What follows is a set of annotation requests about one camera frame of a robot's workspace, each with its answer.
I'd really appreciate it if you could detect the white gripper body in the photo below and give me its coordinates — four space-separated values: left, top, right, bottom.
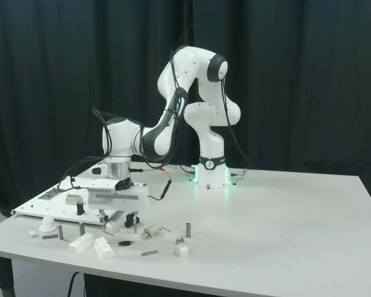
87 184 151 215

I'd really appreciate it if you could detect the white peg holder with holes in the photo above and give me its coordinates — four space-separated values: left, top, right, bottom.
93 236 116 259

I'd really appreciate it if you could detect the long white peg holder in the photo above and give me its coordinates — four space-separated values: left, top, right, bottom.
67 234 96 255

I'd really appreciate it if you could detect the white task board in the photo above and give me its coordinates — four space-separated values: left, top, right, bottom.
11 174 126 225

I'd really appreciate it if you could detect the black table leg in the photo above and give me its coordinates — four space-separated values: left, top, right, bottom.
0 254 15 297

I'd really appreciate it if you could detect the black curtain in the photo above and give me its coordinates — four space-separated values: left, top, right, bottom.
0 0 371 207

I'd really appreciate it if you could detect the black cable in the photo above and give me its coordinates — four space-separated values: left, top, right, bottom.
128 165 196 174
169 54 189 124
219 77 251 174
92 107 115 157
58 156 108 191

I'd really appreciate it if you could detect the thin black rod on wire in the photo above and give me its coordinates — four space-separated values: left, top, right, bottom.
148 180 173 201

